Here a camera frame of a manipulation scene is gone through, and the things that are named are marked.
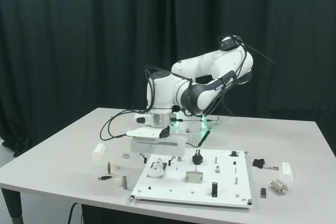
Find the white task board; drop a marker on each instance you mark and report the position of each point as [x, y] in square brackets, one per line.
[199, 182]

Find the white small gear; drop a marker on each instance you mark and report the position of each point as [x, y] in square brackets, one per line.
[158, 161]

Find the black D-SUB plug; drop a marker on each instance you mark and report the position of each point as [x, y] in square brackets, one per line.
[197, 159]

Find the metal BNC plug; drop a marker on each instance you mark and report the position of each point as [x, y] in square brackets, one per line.
[217, 169]

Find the small white peg holder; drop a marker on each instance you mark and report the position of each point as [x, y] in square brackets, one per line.
[114, 165]
[118, 181]

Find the dark metal square peg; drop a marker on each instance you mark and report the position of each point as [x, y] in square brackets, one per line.
[263, 193]

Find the long white holder block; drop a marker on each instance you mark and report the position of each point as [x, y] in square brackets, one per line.
[99, 151]

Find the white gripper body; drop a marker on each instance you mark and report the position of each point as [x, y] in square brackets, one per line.
[157, 149]

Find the metal round peg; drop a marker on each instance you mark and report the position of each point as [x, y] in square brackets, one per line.
[125, 182]
[108, 167]

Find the black table leg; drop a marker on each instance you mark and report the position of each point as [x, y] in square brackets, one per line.
[10, 205]

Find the black box-shaped plug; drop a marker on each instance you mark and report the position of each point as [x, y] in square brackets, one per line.
[258, 162]

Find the white holder with holes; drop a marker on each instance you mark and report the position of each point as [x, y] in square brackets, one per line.
[286, 171]

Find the small metal bolt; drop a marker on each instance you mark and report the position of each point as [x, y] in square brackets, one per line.
[126, 155]

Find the white medium gear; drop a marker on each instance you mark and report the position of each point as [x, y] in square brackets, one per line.
[156, 166]

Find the white large gear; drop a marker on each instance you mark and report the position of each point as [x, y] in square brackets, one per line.
[155, 173]

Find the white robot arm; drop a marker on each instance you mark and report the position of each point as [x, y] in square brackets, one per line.
[236, 58]

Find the black curtains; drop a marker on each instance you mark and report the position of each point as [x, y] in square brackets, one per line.
[78, 37]

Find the beige multi-pin plug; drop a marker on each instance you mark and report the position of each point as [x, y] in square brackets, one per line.
[278, 186]

